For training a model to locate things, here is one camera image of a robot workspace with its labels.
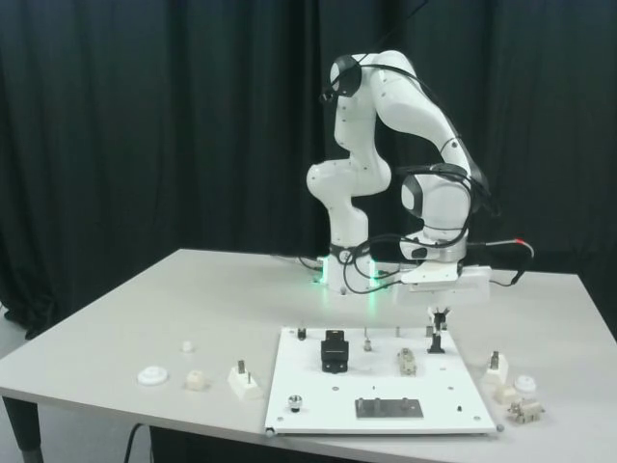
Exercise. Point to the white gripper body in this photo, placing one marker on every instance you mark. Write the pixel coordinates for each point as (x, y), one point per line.
(472, 282)

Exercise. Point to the black USB plug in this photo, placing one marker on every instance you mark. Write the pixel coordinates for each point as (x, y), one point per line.
(439, 324)

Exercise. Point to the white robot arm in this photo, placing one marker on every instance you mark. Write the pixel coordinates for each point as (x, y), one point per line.
(356, 120)

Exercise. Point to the thick metal peg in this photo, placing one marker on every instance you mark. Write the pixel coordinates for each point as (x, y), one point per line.
(495, 361)

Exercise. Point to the white task board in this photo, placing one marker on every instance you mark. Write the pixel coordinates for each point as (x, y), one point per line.
(424, 386)

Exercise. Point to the white short peg holder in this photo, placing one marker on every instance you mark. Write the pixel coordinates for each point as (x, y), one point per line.
(496, 373)

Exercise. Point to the white medium gear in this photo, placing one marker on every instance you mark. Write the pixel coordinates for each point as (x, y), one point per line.
(525, 383)

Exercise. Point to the black D-SUB plug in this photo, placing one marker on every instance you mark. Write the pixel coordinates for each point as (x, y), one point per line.
(334, 357)

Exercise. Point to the white multi-pin plug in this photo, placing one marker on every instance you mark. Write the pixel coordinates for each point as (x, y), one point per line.
(525, 414)

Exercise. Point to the metal BNC plug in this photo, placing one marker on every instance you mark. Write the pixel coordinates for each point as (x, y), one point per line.
(294, 402)

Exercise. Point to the metal square peg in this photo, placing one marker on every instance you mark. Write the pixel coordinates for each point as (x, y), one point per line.
(240, 366)

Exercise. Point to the white long peg holder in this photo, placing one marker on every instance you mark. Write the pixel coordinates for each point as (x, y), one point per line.
(243, 386)

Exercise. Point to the white small gear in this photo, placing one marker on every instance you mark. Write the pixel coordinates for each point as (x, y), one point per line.
(187, 346)

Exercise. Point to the white large gear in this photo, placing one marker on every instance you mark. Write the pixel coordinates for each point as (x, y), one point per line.
(152, 377)

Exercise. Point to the black curtain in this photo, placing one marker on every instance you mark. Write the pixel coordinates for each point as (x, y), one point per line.
(144, 120)

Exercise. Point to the black table leg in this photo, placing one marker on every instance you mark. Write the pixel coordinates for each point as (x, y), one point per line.
(21, 429)

